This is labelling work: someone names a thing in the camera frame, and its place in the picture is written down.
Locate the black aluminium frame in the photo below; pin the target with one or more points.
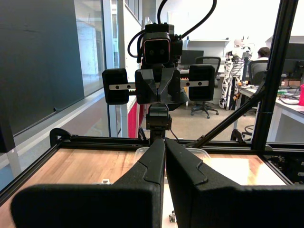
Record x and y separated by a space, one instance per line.
275 71

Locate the white shelf cabinet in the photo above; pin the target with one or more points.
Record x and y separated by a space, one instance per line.
209 46

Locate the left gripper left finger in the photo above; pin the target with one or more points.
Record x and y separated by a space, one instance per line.
95 206

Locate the person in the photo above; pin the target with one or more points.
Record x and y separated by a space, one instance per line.
264 52

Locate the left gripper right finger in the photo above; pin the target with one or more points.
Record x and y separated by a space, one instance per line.
237 209

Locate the grey mesh office chair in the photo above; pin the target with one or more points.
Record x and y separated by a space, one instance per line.
257 71

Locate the small metal bracket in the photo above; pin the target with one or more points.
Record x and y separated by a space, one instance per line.
172 217

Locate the clear plastic tub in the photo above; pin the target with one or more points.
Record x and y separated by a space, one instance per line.
140 153

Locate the red cabinet panel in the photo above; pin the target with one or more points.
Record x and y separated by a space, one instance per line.
133 118

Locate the black computer monitor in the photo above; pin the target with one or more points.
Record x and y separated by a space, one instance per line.
295 57
192 57

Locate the white partition frame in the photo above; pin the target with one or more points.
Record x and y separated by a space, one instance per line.
108 47

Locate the grey metal ledge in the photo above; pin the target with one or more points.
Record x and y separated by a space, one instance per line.
71 111

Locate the black office chair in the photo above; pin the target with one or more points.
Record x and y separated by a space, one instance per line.
204 111

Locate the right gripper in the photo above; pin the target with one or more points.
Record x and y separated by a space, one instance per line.
115 78

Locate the white desk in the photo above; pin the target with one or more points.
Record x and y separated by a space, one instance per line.
287 111

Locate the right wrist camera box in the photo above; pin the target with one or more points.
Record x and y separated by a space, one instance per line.
156 50

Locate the white robot figure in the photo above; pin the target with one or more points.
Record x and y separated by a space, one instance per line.
228 78

